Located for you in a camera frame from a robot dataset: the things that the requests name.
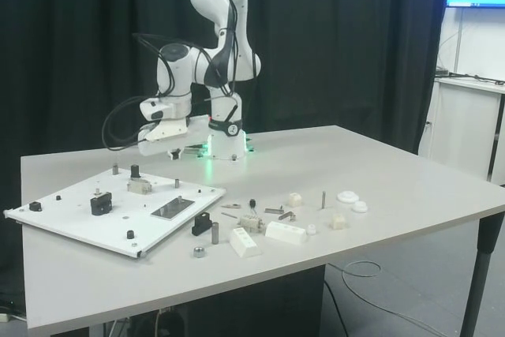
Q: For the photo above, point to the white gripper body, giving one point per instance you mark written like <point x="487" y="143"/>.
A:
<point x="152" y="148"/>

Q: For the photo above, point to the thick metal round peg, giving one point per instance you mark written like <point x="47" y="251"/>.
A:
<point x="215" y="232"/>

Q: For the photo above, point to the metal square peg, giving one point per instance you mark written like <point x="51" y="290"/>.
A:
<point x="273" y="210"/>
<point x="287" y="216"/>

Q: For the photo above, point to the thin metal round peg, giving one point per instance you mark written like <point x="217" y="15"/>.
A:
<point x="322" y="199"/>

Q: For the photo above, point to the small metal plug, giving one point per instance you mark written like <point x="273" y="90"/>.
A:
<point x="230" y="206"/>

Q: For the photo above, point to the black block plug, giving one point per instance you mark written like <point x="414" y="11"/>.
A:
<point x="200" y="226"/>

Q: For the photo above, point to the thin metal pin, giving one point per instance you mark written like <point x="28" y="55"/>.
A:
<point x="228" y="214"/>

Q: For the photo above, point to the beige connector plug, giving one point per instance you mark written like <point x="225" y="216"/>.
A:
<point x="246" y="222"/>

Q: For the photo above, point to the white task board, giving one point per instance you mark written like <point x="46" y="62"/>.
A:
<point x="79" y="218"/>

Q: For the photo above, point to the metal nut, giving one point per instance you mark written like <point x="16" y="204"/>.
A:
<point x="197" y="252"/>

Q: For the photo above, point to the white long holder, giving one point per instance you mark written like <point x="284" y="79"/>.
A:
<point x="244" y="241"/>
<point x="286" y="232"/>

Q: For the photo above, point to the white cube holder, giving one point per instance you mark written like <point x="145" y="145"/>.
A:
<point x="295" y="199"/>
<point x="338" y="222"/>

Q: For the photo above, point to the black curtain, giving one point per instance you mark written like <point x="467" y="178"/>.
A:
<point x="59" y="37"/>

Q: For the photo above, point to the white small gear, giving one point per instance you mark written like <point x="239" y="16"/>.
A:
<point x="311" y="229"/>

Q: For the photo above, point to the white large gear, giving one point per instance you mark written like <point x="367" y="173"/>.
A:
<point x="347" y="197"/>

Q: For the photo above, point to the white medium gear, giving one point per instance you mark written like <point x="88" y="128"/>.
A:
<point x="360" y="207"/>

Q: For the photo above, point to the white power strip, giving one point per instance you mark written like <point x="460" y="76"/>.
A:
<point x="3" y="317"/>

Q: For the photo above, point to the white cabinet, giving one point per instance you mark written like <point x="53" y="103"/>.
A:
<point x="461" y="128"/>

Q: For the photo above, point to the black table leg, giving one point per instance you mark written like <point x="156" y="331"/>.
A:
<point x="483" y="274"/>

